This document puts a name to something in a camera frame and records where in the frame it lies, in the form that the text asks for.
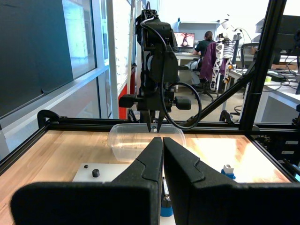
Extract white workbench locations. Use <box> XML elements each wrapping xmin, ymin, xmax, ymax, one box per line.
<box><xmin>228</xmin><ymin>67</ymin><xmax>300</xmax><ymax>122</ymax></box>

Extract black monitor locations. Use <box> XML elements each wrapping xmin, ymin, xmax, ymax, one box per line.
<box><xmin>271</xmin><ymin>15</ymin><xmax>300</xmax><ymax>56</ymax></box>

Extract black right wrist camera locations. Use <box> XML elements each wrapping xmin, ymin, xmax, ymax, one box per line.
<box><xmin>149</xmin><ymin>50</ymin><xmax>179</xmax><ymax>84</ymax></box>

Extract purple jacket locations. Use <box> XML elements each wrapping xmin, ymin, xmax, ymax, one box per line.
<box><xmin>199</xmin><ymin>41</ymin><xmax>220</xmax><ymax>83</ymax></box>

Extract monitor showing red tree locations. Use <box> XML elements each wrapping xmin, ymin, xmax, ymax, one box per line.
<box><xmin>174</xmin><ymin>32</ymin><xmax>195</xmax><ymax>49</ymax></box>

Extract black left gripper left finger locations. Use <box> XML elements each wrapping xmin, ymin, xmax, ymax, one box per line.
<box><xmin>10</xmin><ymin>137</ymin><xmax>164</xmax><ymax>225</ymax></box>

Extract red panel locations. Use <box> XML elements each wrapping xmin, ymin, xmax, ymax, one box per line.
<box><xmin>118</xmin><ymin>70</ymin><xmax>136</xmax><ymax>120</ymax></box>

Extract white board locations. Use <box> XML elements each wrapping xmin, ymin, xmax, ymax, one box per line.
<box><xmin>72</xmin><ymin>161</ymin><xmax>293</xmax><ymax>225</ymax></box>

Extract clear plastic tub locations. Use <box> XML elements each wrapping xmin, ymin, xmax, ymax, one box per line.
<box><xmin>107</xmin><ymin>123</ymin><xmax>187</xmax><ymax>164</ymax></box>

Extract white wall shelf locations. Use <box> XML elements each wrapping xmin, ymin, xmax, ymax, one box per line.
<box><xmin>179</xmin><ymin>21</ymin><xmax>227</xmax><ymax>32</ymax></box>

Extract striped cloth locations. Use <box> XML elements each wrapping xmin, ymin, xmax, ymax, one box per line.
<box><xmin>222</xmin><ymin>38</ymin><xmax>236</xmax><ymax>59</ymax></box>

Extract white connector on blue mount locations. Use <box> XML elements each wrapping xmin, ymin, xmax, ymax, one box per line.
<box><xmin>220</xmin><ymin>165</ymin><xmax>237</xmax><ymax>181</ymax></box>

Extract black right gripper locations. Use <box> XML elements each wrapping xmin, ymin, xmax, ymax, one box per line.
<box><xmin>119</xmin><ymin>89</ymin><xmax>192</xmax><ymax>133</ymax></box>

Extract black frame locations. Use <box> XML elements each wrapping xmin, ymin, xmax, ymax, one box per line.
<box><xmin>0</xmin><ymin>0</ymin><xmax>300</xmax><ymax>185</ymax></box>

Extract white desk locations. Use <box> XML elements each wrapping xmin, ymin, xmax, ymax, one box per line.
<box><xmin>175</xmin><ymin>52</ymin><xmax>202</xmax><ymax>92</ymax></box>

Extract white pole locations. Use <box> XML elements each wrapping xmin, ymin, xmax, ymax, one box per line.
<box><xmin>126</xmin><ymin>0</ymin><xmax>137</xmax><ymax>112</ymax></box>

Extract white desk lamp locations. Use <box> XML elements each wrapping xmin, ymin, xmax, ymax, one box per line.
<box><xmin>219</xmin><ymin>14</ymin><xmax>235</xmax><ymax>40</ymax></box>

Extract black office chair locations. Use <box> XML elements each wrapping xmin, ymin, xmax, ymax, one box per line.
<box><xmin>191</xmin><ymin>42</ymin><xmax>221</xmax><ymax>102</ymax></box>

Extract white lattice structure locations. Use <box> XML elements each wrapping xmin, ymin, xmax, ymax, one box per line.
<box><xmin>210</xmin><ymin>41</ymin><xmax>233</xmax><ymax>92</ymax></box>

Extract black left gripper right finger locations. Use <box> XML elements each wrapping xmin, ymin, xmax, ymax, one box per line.
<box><xmin>163</xmin><ymin>137</ymin><xmax>300</xmax><ymax>225</ymax></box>

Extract black control box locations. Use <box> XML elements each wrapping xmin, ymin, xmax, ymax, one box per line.
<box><xmin>276</xmin><ymin>135</ymin><xmax>300</xmax><ymax>165</ymax></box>

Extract black corner clamp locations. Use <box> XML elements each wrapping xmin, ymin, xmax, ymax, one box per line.
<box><xmin>219</xmin><ymin>109</ymin><xmax>234</xmax><ymax>124</ymax></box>
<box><xmin>37</xmin><ymin>109</ymin><xmax>61</xmax><ymax>128</ymax></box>

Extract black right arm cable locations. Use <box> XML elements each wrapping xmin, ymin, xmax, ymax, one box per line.
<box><xmin>140</xmin><ymin>22</ymin><xmax>203</xmax><ymax>130</ymax></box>

